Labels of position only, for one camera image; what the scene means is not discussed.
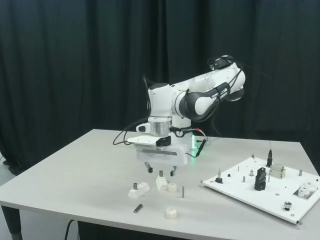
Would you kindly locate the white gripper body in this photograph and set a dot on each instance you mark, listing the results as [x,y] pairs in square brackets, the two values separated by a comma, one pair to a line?
[165,156]

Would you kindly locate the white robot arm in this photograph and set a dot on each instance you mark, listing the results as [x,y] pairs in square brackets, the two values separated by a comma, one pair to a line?
[200,100]

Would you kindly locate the large metal square peg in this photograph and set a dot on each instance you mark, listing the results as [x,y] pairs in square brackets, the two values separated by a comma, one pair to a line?
[161,174]

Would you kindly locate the white peg holder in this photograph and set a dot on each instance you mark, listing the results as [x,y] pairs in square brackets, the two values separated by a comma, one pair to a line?
[141,192]
[162,185]

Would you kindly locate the thin metal round peg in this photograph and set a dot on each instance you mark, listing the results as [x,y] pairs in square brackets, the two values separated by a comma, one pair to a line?
[183,192]

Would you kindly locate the small metal square peg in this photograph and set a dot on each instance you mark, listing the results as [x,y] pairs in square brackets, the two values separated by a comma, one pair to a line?
[138,208]

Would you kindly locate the small metal round peg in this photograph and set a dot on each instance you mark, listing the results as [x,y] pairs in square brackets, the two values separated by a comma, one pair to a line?
[300,172]
[243,179]

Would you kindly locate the white small gear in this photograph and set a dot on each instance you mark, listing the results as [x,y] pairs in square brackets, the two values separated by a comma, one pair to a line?
[173,188]

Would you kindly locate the flat white mounting plate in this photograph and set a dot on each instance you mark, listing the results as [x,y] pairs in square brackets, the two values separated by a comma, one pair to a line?
[141,141]

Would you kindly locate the white box with dark window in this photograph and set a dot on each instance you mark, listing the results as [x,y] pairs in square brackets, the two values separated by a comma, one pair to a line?
[143,128]

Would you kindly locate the black rod with red tag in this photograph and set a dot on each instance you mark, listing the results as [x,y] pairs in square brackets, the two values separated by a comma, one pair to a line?
[201,148]

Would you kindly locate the metal bolt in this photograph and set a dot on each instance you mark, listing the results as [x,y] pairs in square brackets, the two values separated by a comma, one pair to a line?
[219,178]

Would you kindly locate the white task board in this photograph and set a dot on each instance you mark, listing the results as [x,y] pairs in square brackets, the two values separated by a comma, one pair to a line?
[250,195]

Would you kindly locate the black D-SUB plug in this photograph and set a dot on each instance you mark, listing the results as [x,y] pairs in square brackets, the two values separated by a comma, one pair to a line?
[259,180]

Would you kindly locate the metal BNC plug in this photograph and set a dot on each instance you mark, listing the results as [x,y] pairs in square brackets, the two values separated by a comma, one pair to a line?
[288,205]

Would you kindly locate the white large gear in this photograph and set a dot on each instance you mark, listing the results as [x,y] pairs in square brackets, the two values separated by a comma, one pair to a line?
[308,190]

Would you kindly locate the black curtain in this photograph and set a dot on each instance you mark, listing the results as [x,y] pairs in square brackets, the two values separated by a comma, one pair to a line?
[75,50]

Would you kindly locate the dark table leg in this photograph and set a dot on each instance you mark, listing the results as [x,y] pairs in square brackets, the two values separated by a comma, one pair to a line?
[11,222]

